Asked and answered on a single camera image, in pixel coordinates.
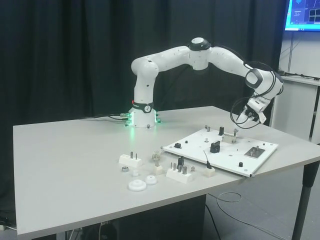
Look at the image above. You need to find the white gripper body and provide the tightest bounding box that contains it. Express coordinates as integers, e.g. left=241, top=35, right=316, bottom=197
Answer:
left=236, top=109, right=255, bottom=125

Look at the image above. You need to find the white round peg holder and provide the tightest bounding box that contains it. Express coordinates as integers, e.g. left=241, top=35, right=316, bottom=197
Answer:
left=165, top=168, right=195, bottom=185

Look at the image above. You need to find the white square peg holder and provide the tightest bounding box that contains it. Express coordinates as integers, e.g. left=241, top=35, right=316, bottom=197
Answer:
left=118, top=153, right=144, bottom=169

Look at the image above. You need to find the white task board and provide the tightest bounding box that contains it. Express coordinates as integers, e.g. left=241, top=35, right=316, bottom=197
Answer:
left=161, top=124, right=280, bottom=179

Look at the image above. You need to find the white cabinet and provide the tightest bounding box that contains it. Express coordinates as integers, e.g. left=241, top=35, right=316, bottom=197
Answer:
left=270, top=74, right=320, bottom=145

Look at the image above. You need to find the dark table leg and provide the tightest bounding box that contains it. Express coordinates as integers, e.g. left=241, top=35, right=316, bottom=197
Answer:
left=291, top=164, right=317, bottom=240

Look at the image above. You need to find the white medium gear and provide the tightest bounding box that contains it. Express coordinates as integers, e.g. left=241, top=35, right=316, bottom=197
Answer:
left=144, top=174, right=158, bottom=186

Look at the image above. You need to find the blue screen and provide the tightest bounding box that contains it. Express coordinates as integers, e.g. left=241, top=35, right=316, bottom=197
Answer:
left=284, top=0, right=320, bottom=33

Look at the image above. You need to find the white large gear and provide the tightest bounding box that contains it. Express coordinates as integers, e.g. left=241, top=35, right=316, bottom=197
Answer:
left=127, top=179, right=146, bottom=192

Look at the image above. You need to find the black curtain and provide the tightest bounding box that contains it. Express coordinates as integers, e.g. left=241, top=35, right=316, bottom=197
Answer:
left=0, top=0, right=287, bottom=221

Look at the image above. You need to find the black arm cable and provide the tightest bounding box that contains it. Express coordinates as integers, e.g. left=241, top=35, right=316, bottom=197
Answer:
left=230, top=58, right=277, bottom=124

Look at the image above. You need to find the grey floor cable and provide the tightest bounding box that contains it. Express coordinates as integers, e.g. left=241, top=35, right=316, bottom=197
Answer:
left=215, top=191, right=298, bottom=240

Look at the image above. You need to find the black base cable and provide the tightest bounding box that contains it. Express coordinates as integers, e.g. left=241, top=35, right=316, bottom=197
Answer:
left=82, top=113, right=131, bottom=121

